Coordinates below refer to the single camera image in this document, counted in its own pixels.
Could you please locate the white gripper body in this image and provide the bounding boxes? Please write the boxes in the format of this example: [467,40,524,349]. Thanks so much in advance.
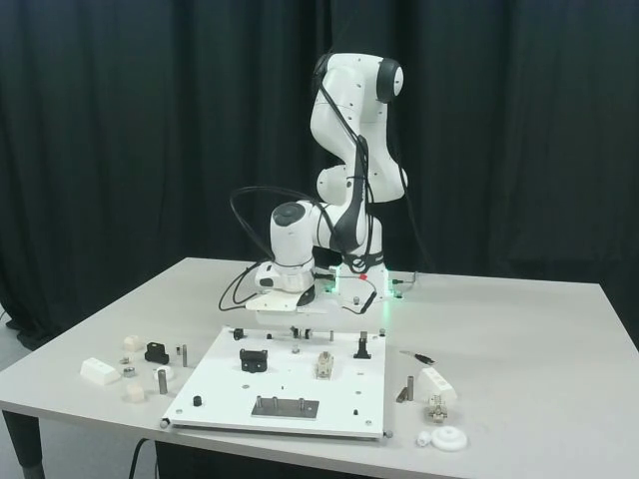
[252,306,337,329]

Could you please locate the flat white mounting plate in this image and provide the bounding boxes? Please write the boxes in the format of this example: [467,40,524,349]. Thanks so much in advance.
[244,293,302,312]

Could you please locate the beige metal board connector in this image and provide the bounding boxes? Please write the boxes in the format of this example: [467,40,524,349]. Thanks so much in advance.
[311,349,335,381]

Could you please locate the white task board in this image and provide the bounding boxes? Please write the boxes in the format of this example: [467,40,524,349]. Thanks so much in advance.
[160,325,394,443]

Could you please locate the black USB plug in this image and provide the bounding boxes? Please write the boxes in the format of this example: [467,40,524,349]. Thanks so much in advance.
[352,330,372,361]

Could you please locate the white holder with holes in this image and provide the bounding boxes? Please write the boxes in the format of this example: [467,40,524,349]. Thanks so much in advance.
[79,355,123,387]
[418,367,458,401]

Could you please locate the white large gear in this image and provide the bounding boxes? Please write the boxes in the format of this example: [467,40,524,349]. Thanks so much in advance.
[430,426,470,453]

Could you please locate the black curtains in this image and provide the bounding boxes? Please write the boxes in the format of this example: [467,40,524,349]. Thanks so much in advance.
[0,0,639,333]

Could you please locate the dark table leg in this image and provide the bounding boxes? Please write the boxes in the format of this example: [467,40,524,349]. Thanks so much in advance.
[1,410,45,479]

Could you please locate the thin black rod on wire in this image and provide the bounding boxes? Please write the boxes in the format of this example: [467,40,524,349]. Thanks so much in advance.
[343,271,379,315]

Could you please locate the black floor cable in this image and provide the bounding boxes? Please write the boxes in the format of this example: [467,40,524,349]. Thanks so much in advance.
[129,437,152,479]

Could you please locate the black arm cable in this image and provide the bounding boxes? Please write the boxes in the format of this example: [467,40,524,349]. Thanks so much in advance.
[217,54,430,313]

